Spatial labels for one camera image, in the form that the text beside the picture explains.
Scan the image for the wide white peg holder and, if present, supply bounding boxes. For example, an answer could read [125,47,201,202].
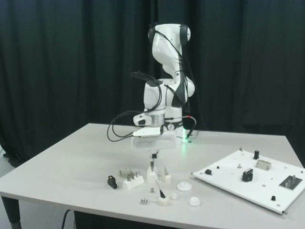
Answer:
[122,176,145,191]

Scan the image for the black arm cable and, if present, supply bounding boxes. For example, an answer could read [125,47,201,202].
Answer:
[106,22,191,144]

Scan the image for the black D-SUB plug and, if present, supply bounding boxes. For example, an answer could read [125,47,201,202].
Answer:
[107,175,119,189]

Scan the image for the white large gear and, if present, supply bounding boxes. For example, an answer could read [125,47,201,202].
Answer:
[176,181,193,192]

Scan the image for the white task board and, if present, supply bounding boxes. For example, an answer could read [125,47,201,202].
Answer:
[192,147,305,215]

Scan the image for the tall white peg holder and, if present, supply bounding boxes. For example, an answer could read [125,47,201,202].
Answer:
[147,167,158,183]

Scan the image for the black waterproof plug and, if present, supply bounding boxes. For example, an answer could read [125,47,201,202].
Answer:
[154,180,167,199]

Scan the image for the black curtain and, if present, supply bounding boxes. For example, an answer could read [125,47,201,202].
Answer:
[0,0,305,167]

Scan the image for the black floor cable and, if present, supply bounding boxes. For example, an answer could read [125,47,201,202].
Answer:
[62,209,72,229]

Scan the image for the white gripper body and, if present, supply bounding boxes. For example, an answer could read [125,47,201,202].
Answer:
[130,133,178,151]

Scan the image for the black table leg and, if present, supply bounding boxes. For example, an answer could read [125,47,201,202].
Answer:
[1,197,20,229]

